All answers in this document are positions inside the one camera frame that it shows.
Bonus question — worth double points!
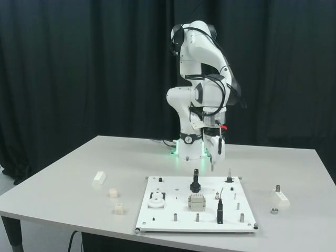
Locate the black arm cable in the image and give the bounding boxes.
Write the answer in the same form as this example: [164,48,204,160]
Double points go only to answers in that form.
[169,23,247,124]

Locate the dark table leg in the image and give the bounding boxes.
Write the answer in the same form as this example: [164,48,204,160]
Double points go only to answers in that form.
[1,216,23,252]

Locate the thin black rod red tag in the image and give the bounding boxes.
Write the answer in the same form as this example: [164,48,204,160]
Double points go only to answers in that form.
[215,120,228,139]

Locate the black USB plug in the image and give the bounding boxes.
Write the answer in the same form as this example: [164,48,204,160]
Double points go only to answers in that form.
[216,186,225,225]

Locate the white large gear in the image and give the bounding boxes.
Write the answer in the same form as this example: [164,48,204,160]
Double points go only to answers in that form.
[149,199,166,209]

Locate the long white peg holder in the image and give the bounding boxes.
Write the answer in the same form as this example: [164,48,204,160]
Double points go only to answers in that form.
[271,190,291,208]
[91,171,107,189]

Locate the white task board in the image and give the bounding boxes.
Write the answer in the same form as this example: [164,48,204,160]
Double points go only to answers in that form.
[135,175,259,234]

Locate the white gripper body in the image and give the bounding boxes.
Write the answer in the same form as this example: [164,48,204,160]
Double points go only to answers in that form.
[207,135,226,163]

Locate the black curtain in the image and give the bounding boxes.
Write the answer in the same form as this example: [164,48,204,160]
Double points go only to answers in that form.
[0,0,336,184]

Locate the black base cables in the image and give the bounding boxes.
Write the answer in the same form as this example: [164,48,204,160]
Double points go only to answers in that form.
[151,138,179,148]

